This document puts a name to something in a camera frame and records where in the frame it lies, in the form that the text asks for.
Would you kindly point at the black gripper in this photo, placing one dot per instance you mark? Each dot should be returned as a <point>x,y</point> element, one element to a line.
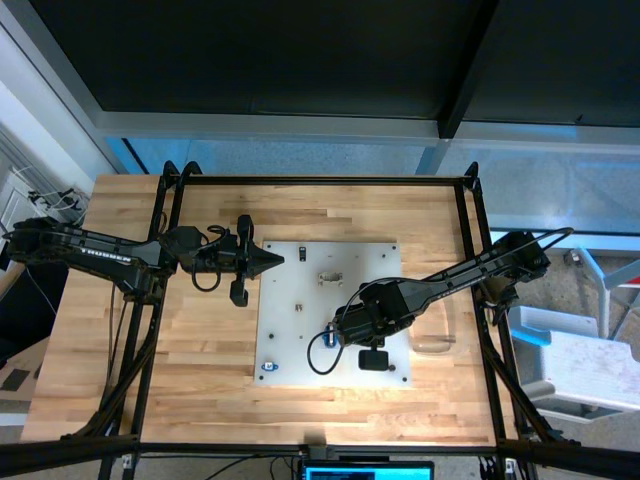
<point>244,260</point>
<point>360,330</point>

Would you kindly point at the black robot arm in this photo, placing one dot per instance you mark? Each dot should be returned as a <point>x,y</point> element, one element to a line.
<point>100,255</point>
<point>450,280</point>

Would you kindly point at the white taskboard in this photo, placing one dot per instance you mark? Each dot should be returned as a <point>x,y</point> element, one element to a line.
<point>290,360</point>

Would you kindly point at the beige connector housing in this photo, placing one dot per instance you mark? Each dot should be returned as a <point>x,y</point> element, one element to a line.
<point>331,279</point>

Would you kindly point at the clear plastic tub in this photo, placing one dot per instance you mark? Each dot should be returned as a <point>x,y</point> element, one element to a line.
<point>435,345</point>

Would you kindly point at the laptop screen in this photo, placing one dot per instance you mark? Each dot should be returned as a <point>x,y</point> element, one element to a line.
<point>365,472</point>

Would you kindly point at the white plastic step stool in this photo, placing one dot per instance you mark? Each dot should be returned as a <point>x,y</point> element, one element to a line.
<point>585,365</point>

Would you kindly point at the grey metal stand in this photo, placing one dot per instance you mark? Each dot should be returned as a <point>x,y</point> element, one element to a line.
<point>604,300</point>

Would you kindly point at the cardboard box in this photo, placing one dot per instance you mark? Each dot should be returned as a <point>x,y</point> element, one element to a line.
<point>25,357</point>

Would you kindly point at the blue clamp mount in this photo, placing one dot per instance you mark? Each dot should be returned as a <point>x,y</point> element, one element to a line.
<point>324,336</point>

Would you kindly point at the blue connector mount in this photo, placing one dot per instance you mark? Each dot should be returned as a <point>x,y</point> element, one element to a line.
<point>275,367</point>

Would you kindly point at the black metal frame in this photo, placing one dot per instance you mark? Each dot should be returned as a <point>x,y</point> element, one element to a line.
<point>320,180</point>

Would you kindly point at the small black camera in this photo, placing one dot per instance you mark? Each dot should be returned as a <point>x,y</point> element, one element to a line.
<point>316,450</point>

